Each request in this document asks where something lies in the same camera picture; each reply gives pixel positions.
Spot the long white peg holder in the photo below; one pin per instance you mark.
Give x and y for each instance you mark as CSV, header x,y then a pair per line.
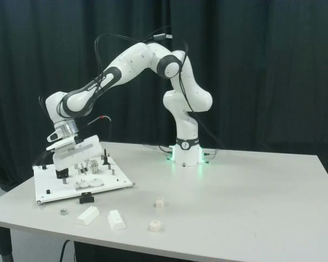
x,y
116,219
88,216

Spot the white large gear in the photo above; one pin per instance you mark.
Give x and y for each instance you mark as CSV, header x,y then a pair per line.
x,y
95,183

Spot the black waterproof plug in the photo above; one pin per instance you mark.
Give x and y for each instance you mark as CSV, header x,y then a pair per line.
x,y
106,159

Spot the black D-SUB plug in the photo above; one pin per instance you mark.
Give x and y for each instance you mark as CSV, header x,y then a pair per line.
x,y
86,197

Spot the flat white mounting plate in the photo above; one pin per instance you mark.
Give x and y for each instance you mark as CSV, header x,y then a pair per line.
x,y
61,144

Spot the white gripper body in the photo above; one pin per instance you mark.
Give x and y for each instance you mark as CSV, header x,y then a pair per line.
x,y
79,151

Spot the beige connector block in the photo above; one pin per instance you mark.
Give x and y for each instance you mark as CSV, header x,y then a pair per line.
x,y
94,167

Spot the black curtains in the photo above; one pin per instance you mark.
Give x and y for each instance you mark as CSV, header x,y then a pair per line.
x,y
262,68

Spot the small white cube holder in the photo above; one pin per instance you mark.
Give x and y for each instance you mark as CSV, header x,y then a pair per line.
x,y
159,202
155,226

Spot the dark table leg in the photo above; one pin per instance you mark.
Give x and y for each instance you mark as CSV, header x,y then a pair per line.
x,y
2,243

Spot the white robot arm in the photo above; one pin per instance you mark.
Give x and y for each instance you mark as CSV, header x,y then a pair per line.
x,y
186,120

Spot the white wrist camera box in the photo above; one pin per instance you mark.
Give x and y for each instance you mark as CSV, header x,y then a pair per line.
x,y
54,136

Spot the white medium gear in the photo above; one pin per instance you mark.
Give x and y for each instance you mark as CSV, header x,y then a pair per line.
x,y
82,185

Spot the white task board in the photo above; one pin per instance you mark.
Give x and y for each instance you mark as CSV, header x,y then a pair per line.
x,y
104,188

